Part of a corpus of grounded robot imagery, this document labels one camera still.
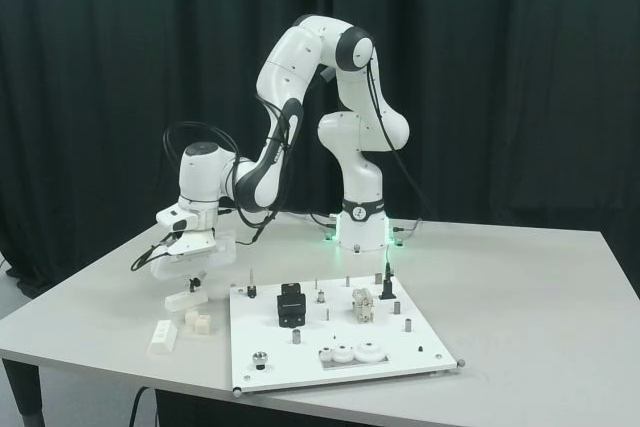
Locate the thin black rod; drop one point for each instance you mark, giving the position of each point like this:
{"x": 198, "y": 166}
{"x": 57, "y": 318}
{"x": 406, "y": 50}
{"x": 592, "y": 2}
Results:
{"x": 265, "y": 228}

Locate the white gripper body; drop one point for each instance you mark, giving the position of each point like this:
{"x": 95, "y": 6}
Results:
{"x": 200, "y": 261}

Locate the dark grey table leg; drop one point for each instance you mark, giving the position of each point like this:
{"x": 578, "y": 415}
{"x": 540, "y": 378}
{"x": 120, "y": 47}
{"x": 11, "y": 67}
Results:
{"x": 22, "y": 397}

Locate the flat white mounting plate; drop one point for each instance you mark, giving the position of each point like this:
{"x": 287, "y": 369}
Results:
{"x": 192, "y": 242}

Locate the white square peg holder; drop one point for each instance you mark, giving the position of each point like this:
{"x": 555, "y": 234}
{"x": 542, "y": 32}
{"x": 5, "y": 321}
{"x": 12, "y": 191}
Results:
{"x": 180, "y": 303}

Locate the white small gear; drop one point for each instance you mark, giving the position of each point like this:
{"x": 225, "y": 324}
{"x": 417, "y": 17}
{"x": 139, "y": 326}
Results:
{"x": 327, "y": 353}

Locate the black D-SUB plug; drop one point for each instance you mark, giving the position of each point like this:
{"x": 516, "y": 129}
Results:
{"x": 291, "y": 304}

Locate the white round peg holder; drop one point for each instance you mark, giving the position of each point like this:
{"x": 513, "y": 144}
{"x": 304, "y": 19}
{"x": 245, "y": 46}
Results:
{"x": 162, "y": 339}

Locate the white medium gear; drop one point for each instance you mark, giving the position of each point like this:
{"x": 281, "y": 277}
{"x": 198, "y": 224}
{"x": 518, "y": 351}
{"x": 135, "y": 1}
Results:
{"x": 344, "y": 353}

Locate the metal bolt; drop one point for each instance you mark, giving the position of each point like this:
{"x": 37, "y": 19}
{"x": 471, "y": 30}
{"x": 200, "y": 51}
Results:
{"x": 260, "y": 359}

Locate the black under-table cabinet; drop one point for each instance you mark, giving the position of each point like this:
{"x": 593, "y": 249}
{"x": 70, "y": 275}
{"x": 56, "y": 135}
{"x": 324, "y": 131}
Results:
{"x": 225, "y": 412}

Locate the metal BNC plug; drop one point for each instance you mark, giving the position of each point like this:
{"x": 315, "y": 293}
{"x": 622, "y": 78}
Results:
{"x": 320, "y": 297}

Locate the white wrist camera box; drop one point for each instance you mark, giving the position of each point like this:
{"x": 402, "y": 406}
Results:
{"x": 174, "y": 218}

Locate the white task board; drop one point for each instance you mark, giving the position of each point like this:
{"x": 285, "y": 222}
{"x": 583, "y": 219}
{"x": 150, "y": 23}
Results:
{"x": 280, "y": 372}

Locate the cream plug holder cube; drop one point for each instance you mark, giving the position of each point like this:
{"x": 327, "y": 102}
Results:
{"x": 204, "y": 324}
{"x": 191, "y": 318}

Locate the black curtain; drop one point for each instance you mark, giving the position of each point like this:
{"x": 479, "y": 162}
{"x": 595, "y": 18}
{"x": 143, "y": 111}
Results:
{"x": 500, "y": 72}

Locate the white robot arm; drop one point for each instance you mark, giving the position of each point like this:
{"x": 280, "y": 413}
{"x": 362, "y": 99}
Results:
{"x": 360, "y": 172}

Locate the white large gear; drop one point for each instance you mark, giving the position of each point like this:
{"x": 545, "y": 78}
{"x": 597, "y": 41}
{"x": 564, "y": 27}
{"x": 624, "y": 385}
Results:
{"x": 368, "y": 352}

